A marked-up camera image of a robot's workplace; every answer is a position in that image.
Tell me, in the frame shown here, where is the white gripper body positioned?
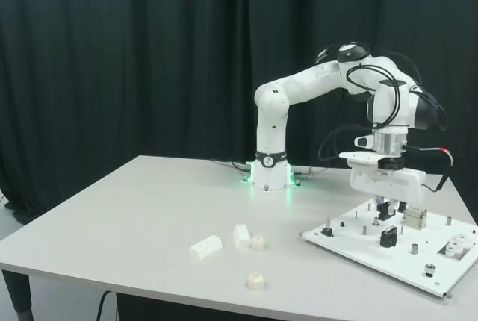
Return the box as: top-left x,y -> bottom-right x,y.
349,165 -> 427,201

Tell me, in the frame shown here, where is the metal and white connector block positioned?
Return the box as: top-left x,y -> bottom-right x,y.
402,207 -> 429,231

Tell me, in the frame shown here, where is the black plug block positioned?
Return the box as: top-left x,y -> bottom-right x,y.
379,225 -> 399,248

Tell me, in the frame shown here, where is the flat white mounting plate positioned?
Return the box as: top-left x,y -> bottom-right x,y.
338,150 -> 386,169

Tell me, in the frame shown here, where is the white task board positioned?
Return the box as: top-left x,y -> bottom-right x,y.
298,201 -> 478,300

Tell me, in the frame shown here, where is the upright white holder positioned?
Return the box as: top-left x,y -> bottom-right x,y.
232,223 -> 252,249

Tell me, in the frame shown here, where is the long white holder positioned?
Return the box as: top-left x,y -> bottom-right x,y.
186,234 -> 225,263

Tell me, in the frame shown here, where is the black curtain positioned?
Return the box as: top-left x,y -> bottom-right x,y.
0,0 -> 478,211

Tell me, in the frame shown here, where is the black table leg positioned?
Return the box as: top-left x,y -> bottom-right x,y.
1,269 -> 31,321

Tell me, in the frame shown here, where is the black base cable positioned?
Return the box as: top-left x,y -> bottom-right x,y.
291,126 -> 374,180
212,158 -> 258,173

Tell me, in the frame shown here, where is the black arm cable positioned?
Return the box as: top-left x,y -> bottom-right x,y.
315,40 -> 448,131

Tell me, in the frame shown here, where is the black cable under table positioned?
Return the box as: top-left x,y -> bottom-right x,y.
97,290 -> 117,321

